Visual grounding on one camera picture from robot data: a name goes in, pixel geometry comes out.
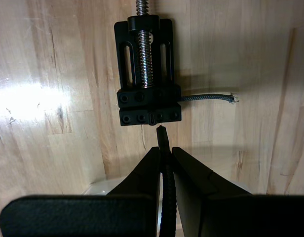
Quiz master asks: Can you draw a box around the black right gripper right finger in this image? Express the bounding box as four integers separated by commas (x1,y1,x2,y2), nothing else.
171,146,304,237

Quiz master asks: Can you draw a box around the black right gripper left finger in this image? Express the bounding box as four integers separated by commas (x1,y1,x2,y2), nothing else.
0,146,162,237

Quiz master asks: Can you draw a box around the braided USB-C plug cable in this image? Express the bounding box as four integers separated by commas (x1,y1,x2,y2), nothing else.
155,124,179,237

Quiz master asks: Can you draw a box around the black vise with orange knob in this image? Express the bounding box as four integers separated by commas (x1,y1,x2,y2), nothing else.
114,0,183,127

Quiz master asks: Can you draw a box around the USB-C socket with cable stub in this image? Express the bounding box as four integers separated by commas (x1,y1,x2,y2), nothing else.
149,92,240,125

